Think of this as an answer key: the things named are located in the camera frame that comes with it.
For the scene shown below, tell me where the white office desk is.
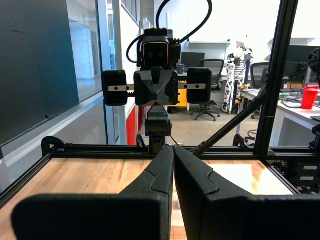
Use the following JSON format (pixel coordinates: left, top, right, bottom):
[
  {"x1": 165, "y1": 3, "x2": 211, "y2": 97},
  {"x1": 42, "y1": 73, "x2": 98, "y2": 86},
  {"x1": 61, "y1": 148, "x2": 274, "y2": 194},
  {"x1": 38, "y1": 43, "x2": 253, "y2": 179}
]
[{"x1": 237, "y1": 88, "x2": 320, "y2": 148}]

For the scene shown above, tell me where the yellow cabinet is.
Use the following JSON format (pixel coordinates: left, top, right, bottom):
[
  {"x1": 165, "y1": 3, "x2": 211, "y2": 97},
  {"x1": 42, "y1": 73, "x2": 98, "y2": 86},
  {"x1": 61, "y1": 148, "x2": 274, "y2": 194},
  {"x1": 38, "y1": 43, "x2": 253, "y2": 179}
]
[{"x1": 167, "y1": 87, "x2": 189, "y2": 108}]

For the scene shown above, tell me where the white shelf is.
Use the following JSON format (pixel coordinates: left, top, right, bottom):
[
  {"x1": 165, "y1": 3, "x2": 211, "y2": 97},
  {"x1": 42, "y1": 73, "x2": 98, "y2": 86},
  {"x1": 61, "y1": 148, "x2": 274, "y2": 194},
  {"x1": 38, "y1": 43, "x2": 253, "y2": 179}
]
[{"x1": 186, "y1": 39, "x2": 232, "y2": 61}]

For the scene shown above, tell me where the grey mesh office chair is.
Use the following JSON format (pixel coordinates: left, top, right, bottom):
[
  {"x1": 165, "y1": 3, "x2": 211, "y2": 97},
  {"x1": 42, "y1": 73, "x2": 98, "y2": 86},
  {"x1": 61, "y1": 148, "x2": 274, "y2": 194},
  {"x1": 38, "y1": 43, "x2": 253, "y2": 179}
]
[{"x1": 249, "y1": 62, "x2": 270, "y2": 120}]

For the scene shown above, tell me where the red plastic cup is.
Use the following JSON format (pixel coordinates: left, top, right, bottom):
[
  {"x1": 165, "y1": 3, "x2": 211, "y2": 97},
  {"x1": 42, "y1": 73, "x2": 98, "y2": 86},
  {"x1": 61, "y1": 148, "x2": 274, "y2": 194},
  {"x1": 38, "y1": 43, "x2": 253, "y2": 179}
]
[{"x1": 300, "y1": 84, "x2": 320, "y2": 110}]

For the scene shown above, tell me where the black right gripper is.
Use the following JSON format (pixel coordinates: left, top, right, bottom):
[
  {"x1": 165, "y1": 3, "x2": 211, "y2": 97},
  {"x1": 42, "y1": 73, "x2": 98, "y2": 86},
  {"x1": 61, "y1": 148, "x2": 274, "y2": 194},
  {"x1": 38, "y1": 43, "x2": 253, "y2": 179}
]
[{"x1": 101, "y1": 67, "x2": 213, "y2": 107}]

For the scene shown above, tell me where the white lattice stand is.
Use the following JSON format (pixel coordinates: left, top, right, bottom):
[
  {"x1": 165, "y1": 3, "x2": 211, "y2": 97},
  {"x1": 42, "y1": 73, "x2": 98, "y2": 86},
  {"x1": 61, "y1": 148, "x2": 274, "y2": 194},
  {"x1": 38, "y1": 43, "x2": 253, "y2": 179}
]
[{"x1": 221, "y1": 41, "x2": 255, "y2": 116}]

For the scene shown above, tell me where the black metal frame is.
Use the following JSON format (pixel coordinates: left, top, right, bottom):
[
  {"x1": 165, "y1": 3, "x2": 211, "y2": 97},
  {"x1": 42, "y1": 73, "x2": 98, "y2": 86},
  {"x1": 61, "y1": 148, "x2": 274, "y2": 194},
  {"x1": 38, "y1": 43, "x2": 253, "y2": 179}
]
[{"x1": 0, "y1": 0, "x2": 320, "y2": 210}]

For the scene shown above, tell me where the black machine part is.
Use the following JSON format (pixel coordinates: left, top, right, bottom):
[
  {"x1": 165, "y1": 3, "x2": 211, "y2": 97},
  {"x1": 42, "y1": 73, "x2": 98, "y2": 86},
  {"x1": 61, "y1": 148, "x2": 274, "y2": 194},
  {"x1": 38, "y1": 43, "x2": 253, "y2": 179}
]
[{"x1": 306, "y1": 48, "x2": 320, "y2": 84}]

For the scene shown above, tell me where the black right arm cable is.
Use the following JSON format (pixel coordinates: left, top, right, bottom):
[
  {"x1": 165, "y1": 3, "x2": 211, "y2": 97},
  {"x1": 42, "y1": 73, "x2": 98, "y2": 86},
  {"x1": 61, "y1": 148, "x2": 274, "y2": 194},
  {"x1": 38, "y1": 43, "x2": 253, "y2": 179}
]
[{"x1": 126, "y1": 0, "x2": 213, "y2": 63}]

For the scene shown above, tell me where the small cardboard box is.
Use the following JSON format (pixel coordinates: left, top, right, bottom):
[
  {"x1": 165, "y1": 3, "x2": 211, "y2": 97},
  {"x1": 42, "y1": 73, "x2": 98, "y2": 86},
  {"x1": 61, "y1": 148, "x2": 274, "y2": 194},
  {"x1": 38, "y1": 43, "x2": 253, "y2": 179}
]
[{"x1": 285, "y1": 81, "x2": 304, "y2": 91}]

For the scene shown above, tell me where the black office chair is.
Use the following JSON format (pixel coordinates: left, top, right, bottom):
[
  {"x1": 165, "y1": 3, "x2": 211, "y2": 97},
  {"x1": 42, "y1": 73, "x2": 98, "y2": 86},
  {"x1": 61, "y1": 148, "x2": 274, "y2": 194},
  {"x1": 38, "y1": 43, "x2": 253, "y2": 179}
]
[{"x1": 191, "y1": 59, "x2": 225, "y2": 122}]

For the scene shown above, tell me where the large black monitor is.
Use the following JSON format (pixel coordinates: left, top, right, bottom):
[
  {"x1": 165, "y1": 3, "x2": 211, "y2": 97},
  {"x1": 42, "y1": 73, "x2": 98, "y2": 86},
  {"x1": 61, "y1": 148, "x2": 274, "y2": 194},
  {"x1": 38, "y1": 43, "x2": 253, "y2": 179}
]
[{"x1": 284, "y1": 45, "x2": 320, "y2": 83}]

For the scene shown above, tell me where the red partition panel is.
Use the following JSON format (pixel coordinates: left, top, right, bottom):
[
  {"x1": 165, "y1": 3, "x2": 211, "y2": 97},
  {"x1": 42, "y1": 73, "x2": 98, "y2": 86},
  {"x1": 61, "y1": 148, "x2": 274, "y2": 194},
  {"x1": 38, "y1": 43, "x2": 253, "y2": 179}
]
[{"x1": 125, "y1": 104, "x2": 145, "y2": 146}]

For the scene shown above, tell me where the black controller box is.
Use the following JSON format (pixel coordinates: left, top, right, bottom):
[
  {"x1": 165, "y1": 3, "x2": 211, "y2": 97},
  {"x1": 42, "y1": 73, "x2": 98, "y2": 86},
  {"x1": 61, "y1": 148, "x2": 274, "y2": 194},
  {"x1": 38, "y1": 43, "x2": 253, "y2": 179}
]
[{"x1": 272, "y1": 159, "x2": 320, "y2": 195}]

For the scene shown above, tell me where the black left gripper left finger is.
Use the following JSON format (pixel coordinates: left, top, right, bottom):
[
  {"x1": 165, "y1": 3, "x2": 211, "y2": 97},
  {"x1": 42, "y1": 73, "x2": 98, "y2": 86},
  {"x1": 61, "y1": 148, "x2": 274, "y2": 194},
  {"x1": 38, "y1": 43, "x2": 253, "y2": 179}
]
[{"x1": 11, "y1": 145, "x2": 175, "y2": 240}]

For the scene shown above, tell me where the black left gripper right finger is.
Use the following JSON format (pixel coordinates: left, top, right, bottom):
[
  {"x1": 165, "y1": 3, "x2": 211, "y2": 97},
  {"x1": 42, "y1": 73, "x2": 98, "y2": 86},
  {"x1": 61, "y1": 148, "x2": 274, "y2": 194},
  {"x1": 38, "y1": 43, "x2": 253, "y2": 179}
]
[{"x1": 174, "y1": 146, "x2": 320, "y2": 240}]

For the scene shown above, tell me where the small black monitor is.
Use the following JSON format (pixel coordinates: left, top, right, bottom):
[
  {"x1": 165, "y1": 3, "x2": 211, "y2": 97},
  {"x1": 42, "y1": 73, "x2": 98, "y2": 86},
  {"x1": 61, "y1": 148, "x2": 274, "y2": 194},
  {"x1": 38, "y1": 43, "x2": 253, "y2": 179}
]
[{"x1": 181, "y1": 52, "x2": 206, "y2": 69}]

